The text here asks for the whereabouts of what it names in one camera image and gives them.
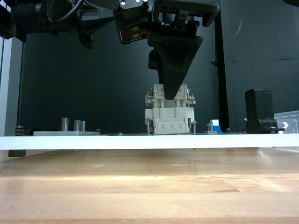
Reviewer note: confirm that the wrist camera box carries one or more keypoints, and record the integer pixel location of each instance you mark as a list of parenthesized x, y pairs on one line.
[(130, 23)]

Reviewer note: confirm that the clear plastic tub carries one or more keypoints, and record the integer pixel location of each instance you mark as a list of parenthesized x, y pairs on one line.
[(289, 116)]

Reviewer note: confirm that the beige HAN10E connector insert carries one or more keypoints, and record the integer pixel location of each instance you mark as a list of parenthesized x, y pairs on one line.
[(183, 92)]

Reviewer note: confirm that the beige connector socket base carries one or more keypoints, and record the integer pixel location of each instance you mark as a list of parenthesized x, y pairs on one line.
[(170, 126)]

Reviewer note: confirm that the black plastic clamp block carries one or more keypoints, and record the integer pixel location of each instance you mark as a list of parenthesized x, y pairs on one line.
[(257, 109)]

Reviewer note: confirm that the black wall column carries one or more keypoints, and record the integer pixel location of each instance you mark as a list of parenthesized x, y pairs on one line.
[(222, 93)]

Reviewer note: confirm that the blue plug holder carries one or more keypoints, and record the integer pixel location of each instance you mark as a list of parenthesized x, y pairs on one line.
[(151, 130)]

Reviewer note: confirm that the white task board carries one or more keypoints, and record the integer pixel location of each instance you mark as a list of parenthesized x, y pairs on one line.
[(140, 142)]

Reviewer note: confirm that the black aluminium frame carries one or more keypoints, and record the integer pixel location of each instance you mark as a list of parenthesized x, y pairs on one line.
[(20, 84)]

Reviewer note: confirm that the black rubber board foot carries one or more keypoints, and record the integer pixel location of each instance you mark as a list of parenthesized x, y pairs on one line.
[(16, 153)]

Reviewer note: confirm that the small blue white socket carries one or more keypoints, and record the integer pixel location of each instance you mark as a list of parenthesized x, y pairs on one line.
[(216, 129)]

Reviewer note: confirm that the black board screw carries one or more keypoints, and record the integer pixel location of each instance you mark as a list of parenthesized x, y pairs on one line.
[(19, 130), (227, 130)]

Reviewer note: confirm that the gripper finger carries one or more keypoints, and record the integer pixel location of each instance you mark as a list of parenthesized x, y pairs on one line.
[(151, 61), (93, 25), (102, 14), (177, 58)]

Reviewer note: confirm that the grey metal peg plate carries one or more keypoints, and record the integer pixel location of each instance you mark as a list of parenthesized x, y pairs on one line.
[(65, 133)]

